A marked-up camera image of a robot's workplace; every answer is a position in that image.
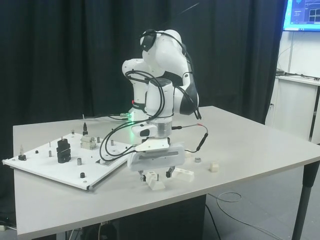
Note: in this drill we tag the black curtain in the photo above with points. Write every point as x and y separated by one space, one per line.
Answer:
62 62

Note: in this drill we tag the metal square peg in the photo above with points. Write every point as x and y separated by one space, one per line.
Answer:
50 153
157 176

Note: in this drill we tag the white peg holder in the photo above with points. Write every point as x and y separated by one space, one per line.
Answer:
156 186
185 175

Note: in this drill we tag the metal BNC plug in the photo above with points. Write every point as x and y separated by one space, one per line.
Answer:
198 159

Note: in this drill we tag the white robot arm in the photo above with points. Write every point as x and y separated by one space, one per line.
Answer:
162 55

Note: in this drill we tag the white task board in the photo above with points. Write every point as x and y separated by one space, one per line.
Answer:
37 165

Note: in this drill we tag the flat white mounting plate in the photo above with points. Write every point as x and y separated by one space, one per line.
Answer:
155 145

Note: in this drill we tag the black table leg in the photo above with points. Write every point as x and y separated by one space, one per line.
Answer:
303 195

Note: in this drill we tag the small metal bolt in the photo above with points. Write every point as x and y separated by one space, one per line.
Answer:
72 132

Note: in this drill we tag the black D-SUB plug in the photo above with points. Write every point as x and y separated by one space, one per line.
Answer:
63 151

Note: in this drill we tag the black upright plug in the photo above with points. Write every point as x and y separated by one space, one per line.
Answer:
85 129

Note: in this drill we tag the white cabinet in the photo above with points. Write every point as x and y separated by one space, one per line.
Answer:
292 105

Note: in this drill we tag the small white cube holder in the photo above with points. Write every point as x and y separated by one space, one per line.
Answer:
214 167

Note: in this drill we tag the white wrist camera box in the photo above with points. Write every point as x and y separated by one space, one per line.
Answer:
143 131

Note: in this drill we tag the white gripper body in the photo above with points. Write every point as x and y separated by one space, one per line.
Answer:
160 160

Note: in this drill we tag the metal round peg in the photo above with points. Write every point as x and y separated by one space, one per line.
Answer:
79 161
111 143

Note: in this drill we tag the blue screen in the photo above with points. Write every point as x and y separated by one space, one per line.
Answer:
303 15

